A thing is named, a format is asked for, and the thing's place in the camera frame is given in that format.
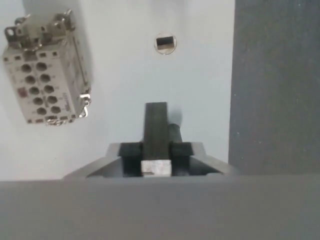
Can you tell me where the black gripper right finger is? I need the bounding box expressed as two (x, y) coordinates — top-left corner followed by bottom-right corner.
(169, 141), (237, 177)

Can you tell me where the metal round peg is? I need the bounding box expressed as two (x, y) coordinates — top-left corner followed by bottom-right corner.
(166, 121), (187, 146)

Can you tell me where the beige multi-pin connector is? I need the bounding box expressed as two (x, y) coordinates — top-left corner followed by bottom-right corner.
(2, 9), (94, 128)

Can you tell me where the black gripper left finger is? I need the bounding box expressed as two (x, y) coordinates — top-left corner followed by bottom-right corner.
(63, 141), (145, 179)

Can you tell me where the white task board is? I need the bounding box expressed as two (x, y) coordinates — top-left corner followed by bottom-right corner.
(0, 0), (237, 182)

